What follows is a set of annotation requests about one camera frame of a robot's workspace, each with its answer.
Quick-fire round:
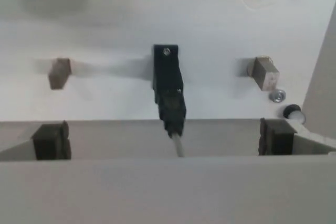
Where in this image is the black round knob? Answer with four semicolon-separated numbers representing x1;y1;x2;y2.
283;104;307;124

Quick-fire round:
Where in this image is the black USB plug grey cable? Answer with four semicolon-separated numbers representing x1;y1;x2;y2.
156;87;188;158

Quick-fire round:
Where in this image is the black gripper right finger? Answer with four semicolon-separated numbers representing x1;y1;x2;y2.
258;118;336;157

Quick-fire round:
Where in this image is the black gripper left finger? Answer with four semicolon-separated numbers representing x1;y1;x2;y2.
0;120;72;161

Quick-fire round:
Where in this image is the metal square peg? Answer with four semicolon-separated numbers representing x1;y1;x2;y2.
252;56;280;92
48;58;72;90

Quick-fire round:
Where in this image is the white task board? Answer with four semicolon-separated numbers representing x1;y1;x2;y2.
0;0;336;122

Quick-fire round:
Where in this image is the silver metal screw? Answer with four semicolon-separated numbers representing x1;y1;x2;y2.
268;89;287;103

